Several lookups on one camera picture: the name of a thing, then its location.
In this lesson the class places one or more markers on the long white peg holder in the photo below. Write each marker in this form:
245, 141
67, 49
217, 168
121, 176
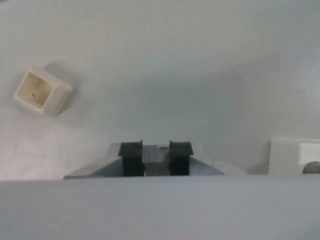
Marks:
285, 155

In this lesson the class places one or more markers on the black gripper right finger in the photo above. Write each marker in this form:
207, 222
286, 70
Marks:
178, 160

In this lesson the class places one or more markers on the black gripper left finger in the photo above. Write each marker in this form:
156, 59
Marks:
131, 160

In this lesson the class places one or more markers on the metal round peg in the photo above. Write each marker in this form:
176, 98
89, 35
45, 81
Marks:
312, 168

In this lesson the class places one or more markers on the small white square holder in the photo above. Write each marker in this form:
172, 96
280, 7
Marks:
41, 91

